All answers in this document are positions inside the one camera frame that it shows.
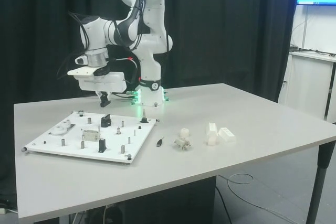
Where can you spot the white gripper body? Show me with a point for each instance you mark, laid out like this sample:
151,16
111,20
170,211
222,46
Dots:
105,82

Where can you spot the black D-SUB plug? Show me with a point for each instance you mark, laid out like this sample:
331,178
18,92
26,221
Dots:
105,101

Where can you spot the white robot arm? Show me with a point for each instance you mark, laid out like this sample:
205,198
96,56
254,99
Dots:
153,51

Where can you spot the metal bolt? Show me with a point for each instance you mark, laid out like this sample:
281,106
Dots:
81,113

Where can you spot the black Ethernet plug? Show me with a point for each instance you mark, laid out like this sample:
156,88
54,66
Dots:
105,121

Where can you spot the metal BNC plug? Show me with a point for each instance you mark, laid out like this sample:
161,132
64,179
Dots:
118,131

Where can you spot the black grey waterproof plug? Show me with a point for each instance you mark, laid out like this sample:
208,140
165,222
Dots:
144,117

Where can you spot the white medium gear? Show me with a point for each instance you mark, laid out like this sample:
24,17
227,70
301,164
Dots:
67,124

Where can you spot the black USB socket block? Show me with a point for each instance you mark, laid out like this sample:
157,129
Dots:
102,145

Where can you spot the white large gear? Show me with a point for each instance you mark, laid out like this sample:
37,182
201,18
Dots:
58,130

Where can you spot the white task board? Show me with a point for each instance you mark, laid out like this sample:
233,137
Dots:
78,153

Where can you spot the white small gear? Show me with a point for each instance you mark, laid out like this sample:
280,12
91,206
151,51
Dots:
184,133

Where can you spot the long white holder block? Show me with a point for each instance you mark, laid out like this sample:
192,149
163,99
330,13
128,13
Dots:
227,134

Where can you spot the black curtain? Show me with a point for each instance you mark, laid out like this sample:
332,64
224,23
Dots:
236,37

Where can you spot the white power strip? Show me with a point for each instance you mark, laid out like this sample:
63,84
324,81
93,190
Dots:
2,211

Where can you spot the white cabinet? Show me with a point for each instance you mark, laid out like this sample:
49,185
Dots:
309,85

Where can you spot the dark grey table leg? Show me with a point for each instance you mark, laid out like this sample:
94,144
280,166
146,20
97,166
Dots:
319,182

